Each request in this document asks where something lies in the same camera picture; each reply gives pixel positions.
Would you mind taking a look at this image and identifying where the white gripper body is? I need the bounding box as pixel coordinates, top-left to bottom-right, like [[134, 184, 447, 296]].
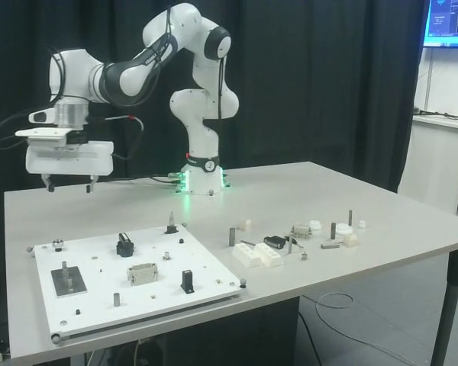
[[24, 140, 115, 178]]

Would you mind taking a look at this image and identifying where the flat white mounting plate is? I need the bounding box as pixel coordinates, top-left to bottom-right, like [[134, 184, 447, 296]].
[[15, 127, 74, 139]]

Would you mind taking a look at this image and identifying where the white task board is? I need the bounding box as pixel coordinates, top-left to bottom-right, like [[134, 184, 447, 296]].
[[25, 223, 250, 344]]

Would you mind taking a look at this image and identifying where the large white holder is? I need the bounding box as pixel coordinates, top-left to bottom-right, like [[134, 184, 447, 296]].
[[253, 243, 285, 268], [231, 244, 263, 269]]

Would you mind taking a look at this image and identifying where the black D-SUB plug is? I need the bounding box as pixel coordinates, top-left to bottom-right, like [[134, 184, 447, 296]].
[[263, 235, 285, 251]]

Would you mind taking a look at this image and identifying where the black cabinet under table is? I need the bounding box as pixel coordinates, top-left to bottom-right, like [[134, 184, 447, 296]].
[[152, 295, 303, 366]]

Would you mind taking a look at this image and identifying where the grey waterproof plug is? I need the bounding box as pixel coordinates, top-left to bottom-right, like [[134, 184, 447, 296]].
[[290, 223, 311, 239]]

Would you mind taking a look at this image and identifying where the black curtain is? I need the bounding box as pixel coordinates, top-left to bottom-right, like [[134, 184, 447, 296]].
[[0, 0, 432, 346]]

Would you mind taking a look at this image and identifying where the white cabinet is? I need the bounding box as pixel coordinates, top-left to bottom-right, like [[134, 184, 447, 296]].
[[398, 114, 458, 222]]

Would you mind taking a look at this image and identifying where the black table leg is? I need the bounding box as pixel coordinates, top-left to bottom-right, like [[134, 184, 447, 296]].
[[430, 243, 458, 366]]

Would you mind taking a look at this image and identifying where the blue screen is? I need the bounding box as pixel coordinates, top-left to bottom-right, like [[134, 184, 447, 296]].
[[422, 0, 458, 49]]

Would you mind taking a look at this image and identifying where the silver wrist ring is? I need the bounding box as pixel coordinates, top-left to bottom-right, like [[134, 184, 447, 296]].
[[54, 101, 89, 129]]

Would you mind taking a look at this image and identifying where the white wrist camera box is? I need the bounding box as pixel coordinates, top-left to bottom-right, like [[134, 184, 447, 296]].
[[27, 110, 56, 124]]

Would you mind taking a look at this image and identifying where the thin black rod on wire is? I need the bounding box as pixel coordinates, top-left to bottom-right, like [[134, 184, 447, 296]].
[[88, 113, 146, 159]]

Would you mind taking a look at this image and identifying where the black base cable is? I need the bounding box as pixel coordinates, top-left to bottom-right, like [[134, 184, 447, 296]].
[[110, 172, 187, 191]]

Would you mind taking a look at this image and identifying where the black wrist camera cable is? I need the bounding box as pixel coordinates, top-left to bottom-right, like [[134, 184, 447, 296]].
[[0, 108, 32, 150]]

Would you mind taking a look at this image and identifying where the black cable over wrist link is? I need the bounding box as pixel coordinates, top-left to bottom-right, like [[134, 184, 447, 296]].
[[46, 45, 68, 102]]

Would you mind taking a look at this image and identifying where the thin black cable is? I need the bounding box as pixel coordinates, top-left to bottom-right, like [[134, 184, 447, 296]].
[[203, 56, 227, 122]]

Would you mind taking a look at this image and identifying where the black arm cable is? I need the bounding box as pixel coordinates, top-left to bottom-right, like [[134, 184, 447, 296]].
[[147, 2, 178, 58]]

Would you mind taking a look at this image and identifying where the grey floor cable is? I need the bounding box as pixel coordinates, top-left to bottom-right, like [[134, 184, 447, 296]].
[[298, 291, 444, 366]]

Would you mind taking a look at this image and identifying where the black cable on cabinet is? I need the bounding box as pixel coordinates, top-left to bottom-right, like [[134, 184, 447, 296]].
[[411, 108, 458, 125]]

